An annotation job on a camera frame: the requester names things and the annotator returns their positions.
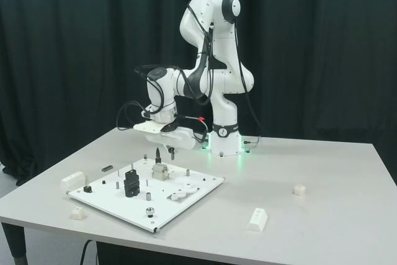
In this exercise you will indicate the long white peg holder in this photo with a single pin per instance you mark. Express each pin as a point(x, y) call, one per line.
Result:
point(73, 180)

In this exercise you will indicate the dark table leg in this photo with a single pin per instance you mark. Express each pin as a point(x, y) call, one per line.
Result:
point(14, 243)

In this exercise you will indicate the white task board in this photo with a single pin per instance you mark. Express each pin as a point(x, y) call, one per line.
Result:
point(124, 212)

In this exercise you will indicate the white cube holder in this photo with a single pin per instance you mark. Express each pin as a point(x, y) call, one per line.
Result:
point(77, 213)

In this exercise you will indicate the white small gear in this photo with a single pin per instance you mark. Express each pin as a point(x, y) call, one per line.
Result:
point(174, 197)

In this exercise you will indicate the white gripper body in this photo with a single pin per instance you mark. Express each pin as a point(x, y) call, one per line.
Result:
point(183, 139)

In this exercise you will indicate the large metal round peg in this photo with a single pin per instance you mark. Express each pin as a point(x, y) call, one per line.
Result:
point(149, 196)

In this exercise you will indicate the white medium gear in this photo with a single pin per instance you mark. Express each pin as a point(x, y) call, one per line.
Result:
point(180, 194)

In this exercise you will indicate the beige multi-pin connector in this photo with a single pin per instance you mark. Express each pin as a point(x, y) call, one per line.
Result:
point(159, 172)

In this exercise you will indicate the dark metal rectangular block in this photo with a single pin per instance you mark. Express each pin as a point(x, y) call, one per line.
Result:
point(107, 168)

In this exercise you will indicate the white wedge holder with holes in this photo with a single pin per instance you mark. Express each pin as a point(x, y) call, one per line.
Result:
point(256, 220)

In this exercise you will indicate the black D-SUB plug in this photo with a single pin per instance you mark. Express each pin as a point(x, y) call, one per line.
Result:
point(131, 182)

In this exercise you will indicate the white large gear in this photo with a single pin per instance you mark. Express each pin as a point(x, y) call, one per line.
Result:
point(190, 189)

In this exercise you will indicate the black upright connector block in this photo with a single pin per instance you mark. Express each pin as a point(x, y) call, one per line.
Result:
point(158, 155)

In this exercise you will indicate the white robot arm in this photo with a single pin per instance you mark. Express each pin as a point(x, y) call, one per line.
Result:
point(217, 60)

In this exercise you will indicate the metal bolt with black base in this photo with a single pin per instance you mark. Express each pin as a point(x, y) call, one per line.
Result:
point(149, 211)

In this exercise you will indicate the black curtain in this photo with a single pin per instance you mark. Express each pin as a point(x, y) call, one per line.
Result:
point(62, 13)

